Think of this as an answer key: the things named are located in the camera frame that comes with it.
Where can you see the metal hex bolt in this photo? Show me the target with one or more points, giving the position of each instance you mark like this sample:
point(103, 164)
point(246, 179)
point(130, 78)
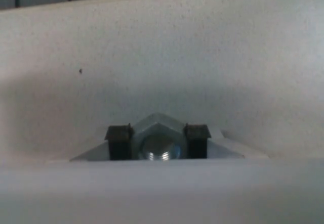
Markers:
point(158, 138)

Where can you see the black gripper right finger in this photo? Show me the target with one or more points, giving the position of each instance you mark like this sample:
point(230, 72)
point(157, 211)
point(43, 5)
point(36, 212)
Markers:
point(196, 143)

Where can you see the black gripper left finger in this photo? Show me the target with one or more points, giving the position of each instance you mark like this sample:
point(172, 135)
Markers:
point(119, 143)

